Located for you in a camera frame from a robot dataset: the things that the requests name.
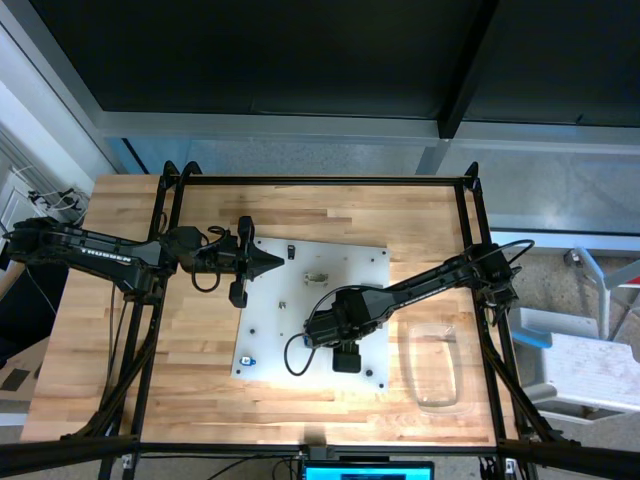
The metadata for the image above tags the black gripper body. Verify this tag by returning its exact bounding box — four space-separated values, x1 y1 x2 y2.
302 309 362 374
219 215 257 309

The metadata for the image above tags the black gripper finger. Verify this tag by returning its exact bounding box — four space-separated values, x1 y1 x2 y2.
252 239 286 262
249 260 285 282

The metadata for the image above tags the white board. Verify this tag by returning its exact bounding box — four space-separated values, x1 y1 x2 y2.
229 237 392 392

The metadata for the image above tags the clear plastic tub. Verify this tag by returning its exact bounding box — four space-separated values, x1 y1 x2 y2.
407 322 476 415

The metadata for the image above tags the screen with blue edge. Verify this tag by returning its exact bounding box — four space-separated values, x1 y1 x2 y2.
299 460 435 480

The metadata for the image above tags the white step stool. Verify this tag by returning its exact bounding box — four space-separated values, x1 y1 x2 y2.
512 244 640 426

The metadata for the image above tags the cardboard box with black tape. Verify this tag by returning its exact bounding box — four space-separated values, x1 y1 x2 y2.
0 339 51 401

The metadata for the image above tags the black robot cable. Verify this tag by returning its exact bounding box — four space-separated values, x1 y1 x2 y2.
492 238 536 281
191 267 222 294
283 333 326 378

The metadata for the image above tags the black aluminium frame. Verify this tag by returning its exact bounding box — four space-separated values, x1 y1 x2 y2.
0 159 640 480

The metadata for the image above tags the black wall post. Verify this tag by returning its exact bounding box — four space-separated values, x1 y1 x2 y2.
437 0 501 141

